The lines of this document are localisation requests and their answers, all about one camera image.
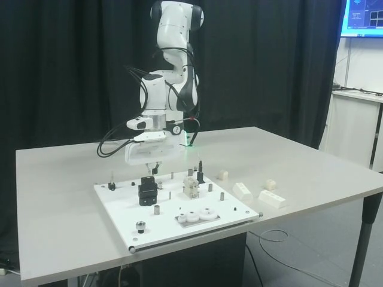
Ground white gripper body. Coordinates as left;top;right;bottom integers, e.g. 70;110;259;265
124;138;184;166

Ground long white peg holder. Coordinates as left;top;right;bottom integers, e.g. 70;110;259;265
257;190;288;209
232;182;254;204

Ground flat white mounting plate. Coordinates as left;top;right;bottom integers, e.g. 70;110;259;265
133;130;168;143

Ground black D-SUB plug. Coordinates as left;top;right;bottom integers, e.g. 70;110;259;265
137;176;159;207

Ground beige waterproof plug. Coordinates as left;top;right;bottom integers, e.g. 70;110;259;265
182;176;200;200

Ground white task board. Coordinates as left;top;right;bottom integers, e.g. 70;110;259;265
93;175;265;254

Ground white medium gear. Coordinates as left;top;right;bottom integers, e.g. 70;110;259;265
184;210;199;225

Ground white large gear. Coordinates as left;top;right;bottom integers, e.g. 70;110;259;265
198;206;217;222

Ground black box under table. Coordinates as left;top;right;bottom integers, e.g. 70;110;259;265
78;231;249;287

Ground black curtain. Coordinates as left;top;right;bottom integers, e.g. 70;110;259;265
0;0;344;265

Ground dark grey table leg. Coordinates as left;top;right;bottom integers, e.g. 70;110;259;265
349;187;383;287

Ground blue screen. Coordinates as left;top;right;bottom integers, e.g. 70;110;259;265
340;0;383;39

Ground silver wrist ring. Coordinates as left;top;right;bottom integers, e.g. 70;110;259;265
142;113;167;132

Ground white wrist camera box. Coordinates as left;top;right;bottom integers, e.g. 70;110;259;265
126;117;153;131

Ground black looped cable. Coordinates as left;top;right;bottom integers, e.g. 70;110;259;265
96;122;141;158
99;124;140;156

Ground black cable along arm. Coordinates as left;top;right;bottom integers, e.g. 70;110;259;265
123;44;201;120

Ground grey floor cable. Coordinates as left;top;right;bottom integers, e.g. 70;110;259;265
258;228;354;285

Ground black floor cable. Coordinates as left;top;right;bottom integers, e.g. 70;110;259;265
245;238;270;287

